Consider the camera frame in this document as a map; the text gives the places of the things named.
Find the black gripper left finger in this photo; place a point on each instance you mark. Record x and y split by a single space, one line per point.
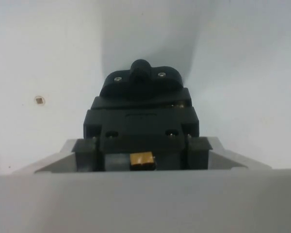
86 157

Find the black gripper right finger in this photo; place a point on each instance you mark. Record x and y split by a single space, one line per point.
198 155

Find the black D-SUB plug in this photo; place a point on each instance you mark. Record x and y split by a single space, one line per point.
140 121

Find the white task board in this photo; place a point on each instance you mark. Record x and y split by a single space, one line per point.
38 48

